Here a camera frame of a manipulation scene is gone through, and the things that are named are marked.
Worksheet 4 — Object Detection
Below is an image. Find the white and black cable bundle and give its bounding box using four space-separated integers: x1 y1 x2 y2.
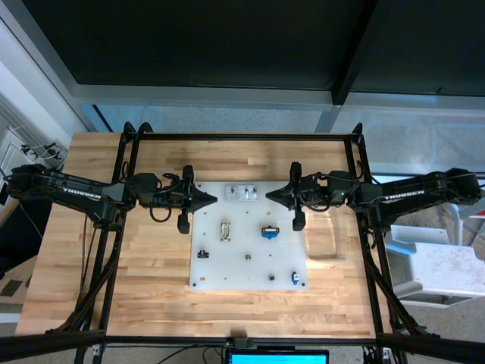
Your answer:
20 142 65 161

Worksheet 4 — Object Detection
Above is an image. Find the white board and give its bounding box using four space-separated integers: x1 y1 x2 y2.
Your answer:
189 180 310 292

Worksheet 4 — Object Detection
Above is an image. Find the black metal frame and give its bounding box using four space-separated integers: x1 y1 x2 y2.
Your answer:
0 121 485 364

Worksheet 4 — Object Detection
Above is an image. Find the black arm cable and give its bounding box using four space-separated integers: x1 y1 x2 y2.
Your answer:
149 203 172 224

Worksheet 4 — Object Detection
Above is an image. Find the grey metal chair frame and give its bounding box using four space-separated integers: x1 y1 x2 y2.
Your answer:
450 200 485 243

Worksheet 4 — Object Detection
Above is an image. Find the blue laptop screen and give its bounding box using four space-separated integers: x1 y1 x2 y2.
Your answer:
226 348 330 364

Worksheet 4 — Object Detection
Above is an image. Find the clear plastic tub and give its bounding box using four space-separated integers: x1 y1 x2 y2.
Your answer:
302 208 346 263

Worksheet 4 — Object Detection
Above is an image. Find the white plastic stool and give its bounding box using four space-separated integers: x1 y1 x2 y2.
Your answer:
386 225 485 307

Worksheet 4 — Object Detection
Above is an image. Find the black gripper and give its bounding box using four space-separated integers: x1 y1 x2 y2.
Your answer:
155 165 219 234
264 162 329 233

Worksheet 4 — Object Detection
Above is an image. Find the small black fixed camera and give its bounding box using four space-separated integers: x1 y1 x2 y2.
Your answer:
230 328 254 350

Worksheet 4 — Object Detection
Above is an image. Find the brown cardboard box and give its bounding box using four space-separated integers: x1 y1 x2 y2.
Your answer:
0 256 39 304

